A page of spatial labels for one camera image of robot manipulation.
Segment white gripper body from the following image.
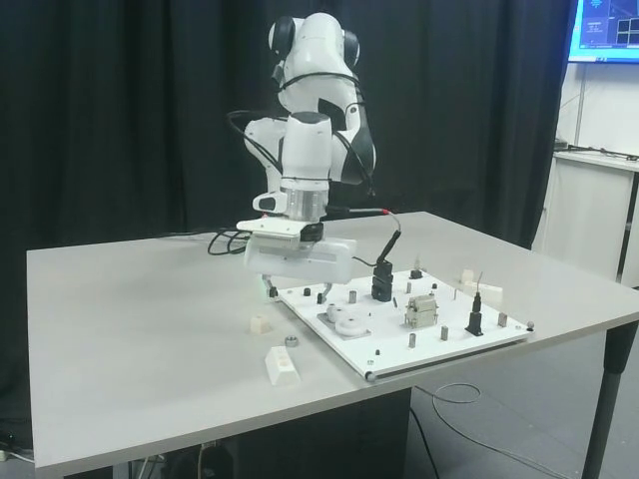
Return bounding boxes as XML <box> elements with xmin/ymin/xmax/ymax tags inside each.
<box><xmin>243</xmin><ymin>236</ymin><xmax>358</xmax><ymax>286</ymax></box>

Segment white large gear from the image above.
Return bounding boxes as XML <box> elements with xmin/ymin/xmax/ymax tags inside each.
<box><xmin>334</xmin><ymin>318</ymin><xmax>371</xmax><ymax>341</ymax></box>

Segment black D-SUB plug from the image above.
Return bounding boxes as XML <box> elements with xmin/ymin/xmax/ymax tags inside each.
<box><xmin>370</xmin><ymin>258</ymin><xmax>396</xmax><ymax>303</ymax></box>

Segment white holder with holes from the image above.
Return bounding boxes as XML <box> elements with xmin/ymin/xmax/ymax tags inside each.
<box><xmin>264</xmin><ymin>344</ymin><xmax>303</xmax><ymax>387</ymax></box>

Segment white task board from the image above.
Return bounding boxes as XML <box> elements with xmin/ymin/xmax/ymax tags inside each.
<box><xmin>268</xmin><ymin>268</ymin><xmax>538</xmax><ymax>385</ymax></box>

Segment long white holder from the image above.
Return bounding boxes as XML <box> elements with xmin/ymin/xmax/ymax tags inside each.
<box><xmin>465</xmin><ymin>280</ymin><xmax>503</xmax><ymax>301</ymax></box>

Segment black curtains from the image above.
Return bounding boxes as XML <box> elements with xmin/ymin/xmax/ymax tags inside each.
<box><xmin>0</xmin><ymin>0</ymin><xmax>571</xmax><ymax>253</ymax></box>

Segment white cabinet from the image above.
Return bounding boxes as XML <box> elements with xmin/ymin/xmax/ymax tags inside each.
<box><xmin>541</xmin><ymin>147</ymin><xmax>639</xmax><ymax>290</ymax></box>

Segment black table leg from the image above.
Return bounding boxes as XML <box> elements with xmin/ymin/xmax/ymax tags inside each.
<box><xmin>584</xmin><ymin>318</ymin><xmax>634</xmax><ymax>479</ymax></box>

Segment blue screen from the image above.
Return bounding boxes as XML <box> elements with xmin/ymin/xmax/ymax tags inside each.
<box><xmin>567</xmin><ymin>0</ymin><xmax>639</xmax><ymax>65</ymax></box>

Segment black cable bundle at wrist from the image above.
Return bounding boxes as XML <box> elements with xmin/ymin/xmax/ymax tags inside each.
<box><xmin>206</xmin><ymin>227</ymin><xmax>252</xmax><ymax>258</ymax></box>

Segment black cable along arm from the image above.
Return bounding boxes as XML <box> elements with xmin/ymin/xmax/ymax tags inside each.
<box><xmin>225</xmin><ymin>69</ymin><xmax>376</xmax><ymax>199</ymax></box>

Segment black plug with short cable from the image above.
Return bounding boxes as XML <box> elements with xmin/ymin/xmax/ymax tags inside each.
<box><xmin>464</xmin><ymin>271</ymin><xmax>487</xmax><ymax>336</ymax></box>

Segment grey floor cable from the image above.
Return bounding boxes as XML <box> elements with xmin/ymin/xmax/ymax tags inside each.
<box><xmin>430</xmin><ymin>382</ymin><xmax>506</xmax><ymax>451</ymax></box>

